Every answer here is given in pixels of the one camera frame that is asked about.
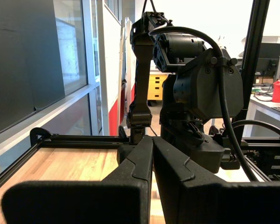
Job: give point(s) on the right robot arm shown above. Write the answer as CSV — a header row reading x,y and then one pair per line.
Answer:
x,y
200,88

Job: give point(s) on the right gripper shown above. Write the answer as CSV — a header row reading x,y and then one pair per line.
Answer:
x,y
205,156

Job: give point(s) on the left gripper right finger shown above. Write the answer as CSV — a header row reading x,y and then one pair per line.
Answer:
x,y
212,200

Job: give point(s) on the window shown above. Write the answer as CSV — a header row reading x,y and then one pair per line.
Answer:
x,y
70,46

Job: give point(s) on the white desk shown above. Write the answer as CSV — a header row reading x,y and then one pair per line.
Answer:
x,y
259,105

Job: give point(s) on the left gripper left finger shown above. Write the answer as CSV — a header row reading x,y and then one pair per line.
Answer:
x,y
84,200

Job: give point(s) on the yellow drawer cabinet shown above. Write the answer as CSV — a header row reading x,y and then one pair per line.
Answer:
x,y
155,86

